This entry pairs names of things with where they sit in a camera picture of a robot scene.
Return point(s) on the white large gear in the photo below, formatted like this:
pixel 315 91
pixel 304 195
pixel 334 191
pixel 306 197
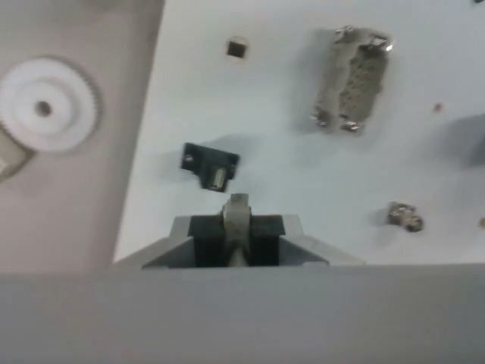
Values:
pixel 45 108

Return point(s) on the metal BNC plug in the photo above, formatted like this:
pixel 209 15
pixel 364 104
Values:
pixel 405 217

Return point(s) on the cream plug holder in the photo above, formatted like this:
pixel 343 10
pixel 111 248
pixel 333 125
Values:
pixel 9 159

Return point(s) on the clear Ethernet plug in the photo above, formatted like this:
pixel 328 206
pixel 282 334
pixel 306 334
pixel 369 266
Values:
pixel 236 223

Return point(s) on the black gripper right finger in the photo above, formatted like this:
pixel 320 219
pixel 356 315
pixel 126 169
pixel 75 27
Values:
pixel 267 242

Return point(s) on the white task board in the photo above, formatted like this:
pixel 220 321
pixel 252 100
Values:
pixel 265 125

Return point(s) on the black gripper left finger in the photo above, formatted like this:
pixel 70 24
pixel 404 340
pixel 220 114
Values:
pixel 206 242

